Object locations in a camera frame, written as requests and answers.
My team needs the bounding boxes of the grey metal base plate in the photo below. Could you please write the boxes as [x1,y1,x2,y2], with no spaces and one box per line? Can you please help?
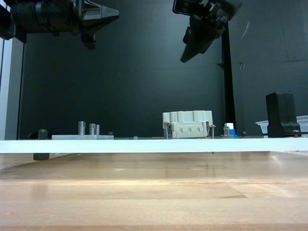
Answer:
[51,134,114,141]

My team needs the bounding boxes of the black socket housing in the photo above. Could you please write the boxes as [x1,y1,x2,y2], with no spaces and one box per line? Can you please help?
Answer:
[265,91,302,138]

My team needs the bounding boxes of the black frame post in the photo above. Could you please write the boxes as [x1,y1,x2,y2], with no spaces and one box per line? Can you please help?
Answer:
[216,26,237,140]

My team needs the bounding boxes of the beige connector housing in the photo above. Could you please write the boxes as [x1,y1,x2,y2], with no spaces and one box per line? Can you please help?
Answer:
[162,110,213,139]

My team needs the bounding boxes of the clear plastic tub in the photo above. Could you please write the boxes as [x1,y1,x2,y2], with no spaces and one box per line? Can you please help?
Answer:
[255,115,308,138]

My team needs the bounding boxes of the white blue terminal block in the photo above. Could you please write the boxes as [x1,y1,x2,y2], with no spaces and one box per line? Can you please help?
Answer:
[226,123,238,138]

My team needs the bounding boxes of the white task board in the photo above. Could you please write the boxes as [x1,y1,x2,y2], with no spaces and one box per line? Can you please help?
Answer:
[0,138,308,154]

